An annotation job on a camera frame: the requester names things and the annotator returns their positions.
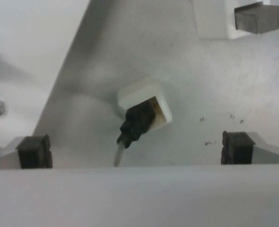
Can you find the large metal square peg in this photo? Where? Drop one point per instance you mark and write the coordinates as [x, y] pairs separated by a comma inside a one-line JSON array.
[[260, 21]]

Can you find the white USB plug holder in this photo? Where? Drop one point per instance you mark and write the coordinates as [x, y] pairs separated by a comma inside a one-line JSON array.
[[142, 91]]

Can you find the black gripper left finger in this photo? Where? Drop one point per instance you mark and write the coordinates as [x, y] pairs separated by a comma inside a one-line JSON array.
[[34, 152]]

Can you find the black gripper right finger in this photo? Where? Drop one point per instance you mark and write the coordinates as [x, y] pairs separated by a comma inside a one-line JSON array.
[[237, 149]]

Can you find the black USB plug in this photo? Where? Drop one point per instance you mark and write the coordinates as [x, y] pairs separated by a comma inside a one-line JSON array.
[[136, 120]]

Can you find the white task board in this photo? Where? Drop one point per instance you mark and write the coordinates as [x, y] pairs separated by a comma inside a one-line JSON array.
[[23, 35]]

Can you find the white square peg holder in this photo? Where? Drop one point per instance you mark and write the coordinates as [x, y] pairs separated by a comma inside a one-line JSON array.
[[212, 21]]

